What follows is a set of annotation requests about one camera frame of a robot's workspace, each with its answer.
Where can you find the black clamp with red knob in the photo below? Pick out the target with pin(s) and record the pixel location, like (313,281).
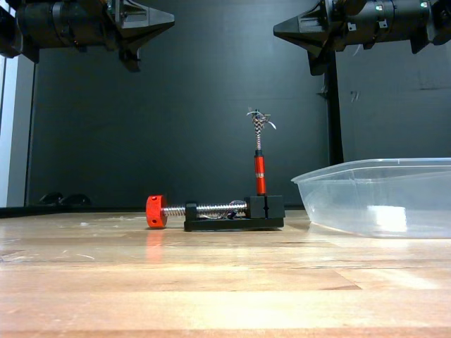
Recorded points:
(264,211)

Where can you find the clear plastic tub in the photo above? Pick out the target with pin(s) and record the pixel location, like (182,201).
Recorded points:
(352,211)

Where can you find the red rca socket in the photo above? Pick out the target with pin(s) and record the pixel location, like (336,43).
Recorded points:
(261,186)

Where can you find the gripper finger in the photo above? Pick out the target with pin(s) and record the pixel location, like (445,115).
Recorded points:
(306,31)
(155,26)

